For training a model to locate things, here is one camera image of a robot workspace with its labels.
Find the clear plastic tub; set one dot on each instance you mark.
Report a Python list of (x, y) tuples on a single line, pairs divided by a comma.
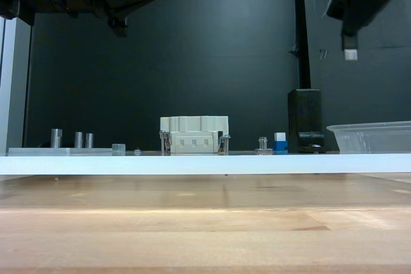
[(372, 139)]

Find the clear plastic bushing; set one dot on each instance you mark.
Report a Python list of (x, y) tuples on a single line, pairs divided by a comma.
[(263, 144)]

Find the black USB connector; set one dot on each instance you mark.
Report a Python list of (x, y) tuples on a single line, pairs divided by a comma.
[(350, 51)]

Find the light grey upright panel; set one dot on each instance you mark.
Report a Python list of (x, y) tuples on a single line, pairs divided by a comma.
[(13, 94)]

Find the blue socket block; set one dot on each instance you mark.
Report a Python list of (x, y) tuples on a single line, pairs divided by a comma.
[(280, 146)]

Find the beige connector housing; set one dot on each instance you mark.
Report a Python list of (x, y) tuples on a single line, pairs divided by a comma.
[(192, 133)]

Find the small aluminium block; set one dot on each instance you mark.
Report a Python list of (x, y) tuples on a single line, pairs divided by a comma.
[(118, 149)]

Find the notched metal peg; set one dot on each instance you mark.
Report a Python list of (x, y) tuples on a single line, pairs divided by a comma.
[(56, 137)]

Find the small clear nut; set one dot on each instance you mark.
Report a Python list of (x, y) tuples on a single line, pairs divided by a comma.
[(138, 151)]

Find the black upright post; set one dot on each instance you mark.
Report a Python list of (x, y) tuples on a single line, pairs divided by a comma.
[(302, 30)]

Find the white board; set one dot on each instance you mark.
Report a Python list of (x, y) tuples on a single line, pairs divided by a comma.
[(192, 165)]

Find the white cube plug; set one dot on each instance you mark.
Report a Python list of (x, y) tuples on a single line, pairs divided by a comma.
[(279, 136)]

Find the black USB hub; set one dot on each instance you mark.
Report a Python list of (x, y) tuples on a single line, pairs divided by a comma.
[(305, 113)]

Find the round metal peg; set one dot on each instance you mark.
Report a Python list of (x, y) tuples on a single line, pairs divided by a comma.
[(89, 140), (78, 140)]

